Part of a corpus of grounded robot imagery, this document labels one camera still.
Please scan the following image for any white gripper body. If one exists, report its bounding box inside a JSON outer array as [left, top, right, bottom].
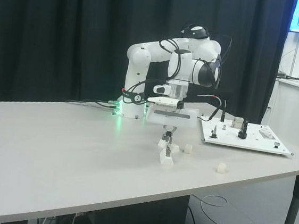
[[145, 103, 200, 130]]

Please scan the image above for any white square peg holder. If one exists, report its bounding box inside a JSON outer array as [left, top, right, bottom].
[[157, 138, 181, 154]]

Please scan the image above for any white round peg holder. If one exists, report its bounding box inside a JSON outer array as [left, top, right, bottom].
[[158, 148, 176, 167]]

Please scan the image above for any flat white mounting plate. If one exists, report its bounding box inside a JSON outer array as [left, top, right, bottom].
[[147, 95, 184, 107]]

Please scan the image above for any black D-SUB plug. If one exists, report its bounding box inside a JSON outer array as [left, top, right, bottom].
[[237, 120, 249, 140]]

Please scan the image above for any white task board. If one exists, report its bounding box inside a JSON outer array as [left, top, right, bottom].
[[197, 112, 298, 159]]

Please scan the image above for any white cabinet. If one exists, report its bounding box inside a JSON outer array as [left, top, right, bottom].
[[257, 76, 299, 154]]

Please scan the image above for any black curtain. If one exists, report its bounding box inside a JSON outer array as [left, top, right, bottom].
[[0, 0, 298, 224]]

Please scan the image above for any silver flange ring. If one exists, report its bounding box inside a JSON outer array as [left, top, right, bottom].
[[167, 83, 189, 100]]

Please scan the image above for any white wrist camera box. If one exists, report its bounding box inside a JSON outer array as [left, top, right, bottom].
[[153, 83, 169, 95]]

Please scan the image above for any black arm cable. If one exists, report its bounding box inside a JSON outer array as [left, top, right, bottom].
[[121, 18, 235, 112]]

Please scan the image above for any black base cable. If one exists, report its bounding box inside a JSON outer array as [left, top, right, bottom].
[[65, 96, 120, 112]]

